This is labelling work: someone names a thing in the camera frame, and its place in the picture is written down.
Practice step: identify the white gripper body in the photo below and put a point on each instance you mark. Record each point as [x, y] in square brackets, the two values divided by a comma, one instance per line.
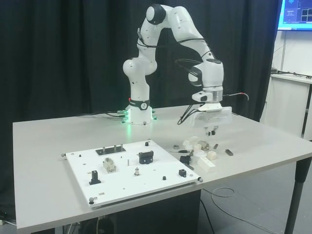
[214, 117]

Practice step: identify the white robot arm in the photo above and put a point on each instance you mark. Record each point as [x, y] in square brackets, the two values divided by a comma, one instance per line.
[136, 87]

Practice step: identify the white gear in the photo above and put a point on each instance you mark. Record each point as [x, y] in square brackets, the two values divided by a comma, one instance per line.
[200, 154]

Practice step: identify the metal BNC plug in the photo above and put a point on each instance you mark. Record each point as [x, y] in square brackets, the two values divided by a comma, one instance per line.
[204, 145]

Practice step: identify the white stepped holder block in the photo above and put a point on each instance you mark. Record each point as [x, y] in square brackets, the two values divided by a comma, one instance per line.
[191, 142]

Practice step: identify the white cube holder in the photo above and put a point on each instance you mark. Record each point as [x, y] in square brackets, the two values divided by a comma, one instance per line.
[212, 155]

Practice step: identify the black USB plug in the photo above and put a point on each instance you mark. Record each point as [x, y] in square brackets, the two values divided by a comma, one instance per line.
[229, 152]

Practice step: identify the white long holder with holes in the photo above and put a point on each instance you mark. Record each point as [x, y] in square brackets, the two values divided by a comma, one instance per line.
[206, 165]

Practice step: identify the black D-SUB plug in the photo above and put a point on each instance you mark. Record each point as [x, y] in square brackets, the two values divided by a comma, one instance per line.
[185, 159]

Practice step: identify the white cabinet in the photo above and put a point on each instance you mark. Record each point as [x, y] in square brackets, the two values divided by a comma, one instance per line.
[287, 104]

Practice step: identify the white task board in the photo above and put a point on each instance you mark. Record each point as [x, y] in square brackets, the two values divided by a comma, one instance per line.
[126, 180]

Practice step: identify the dark table leg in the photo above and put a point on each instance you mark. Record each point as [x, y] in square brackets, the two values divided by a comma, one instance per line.
[296, 195]

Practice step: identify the blue screen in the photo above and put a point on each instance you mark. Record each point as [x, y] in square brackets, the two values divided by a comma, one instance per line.
[296, 14]

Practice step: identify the black curtain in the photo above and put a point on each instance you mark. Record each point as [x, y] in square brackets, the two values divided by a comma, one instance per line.
[61, 48]

